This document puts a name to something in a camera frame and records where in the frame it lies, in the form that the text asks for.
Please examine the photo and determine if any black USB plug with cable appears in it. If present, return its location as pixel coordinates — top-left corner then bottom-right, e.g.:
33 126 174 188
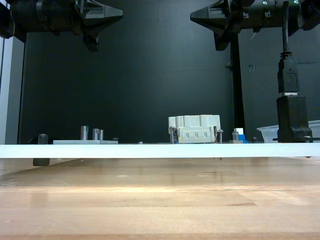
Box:
277 0 300 97

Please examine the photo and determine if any beige multi-pin connector housing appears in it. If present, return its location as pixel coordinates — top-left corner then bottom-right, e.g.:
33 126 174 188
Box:
167 114 225 145

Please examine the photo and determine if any black room pillar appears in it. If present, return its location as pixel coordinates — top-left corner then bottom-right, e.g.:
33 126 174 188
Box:
228 31 246 145

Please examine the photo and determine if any small blue white socket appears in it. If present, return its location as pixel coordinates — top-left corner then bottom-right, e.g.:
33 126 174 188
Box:
236 127 246 143

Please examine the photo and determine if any clear plastic tub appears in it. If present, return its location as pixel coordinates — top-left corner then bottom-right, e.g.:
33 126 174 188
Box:
255 119 320 144

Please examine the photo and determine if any grey metal peg plate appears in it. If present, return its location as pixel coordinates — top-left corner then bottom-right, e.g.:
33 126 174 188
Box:
52 125 119 145

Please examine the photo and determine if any black socket head bolt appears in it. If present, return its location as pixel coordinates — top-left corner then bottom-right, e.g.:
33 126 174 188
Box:
37 133 50 145

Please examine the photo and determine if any white task board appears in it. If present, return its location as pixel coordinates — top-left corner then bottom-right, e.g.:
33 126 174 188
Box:
0 142 320 159

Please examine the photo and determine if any black board foot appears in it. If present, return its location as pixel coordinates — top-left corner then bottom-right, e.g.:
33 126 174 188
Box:
32 157 50 167

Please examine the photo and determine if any black USB socket mount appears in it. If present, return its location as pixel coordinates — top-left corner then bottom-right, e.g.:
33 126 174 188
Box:
272 94 320 142

